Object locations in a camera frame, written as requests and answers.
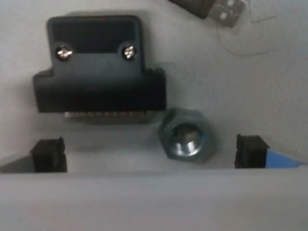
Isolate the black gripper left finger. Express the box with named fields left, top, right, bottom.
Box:
left=0, top=136, right=68, bottom=174

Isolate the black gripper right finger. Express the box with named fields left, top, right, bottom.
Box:
left=234, top=133, right=308, bottom=169

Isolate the metal hex nut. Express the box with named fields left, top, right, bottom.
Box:
left=157, top=108, right=214, bottom=166

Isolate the black D-SUB plug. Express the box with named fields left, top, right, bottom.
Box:
left=32, top=14, right=168, bottom=126

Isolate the metal USB plug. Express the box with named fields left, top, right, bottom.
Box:
left=172, top=0, right=246, bottom=29

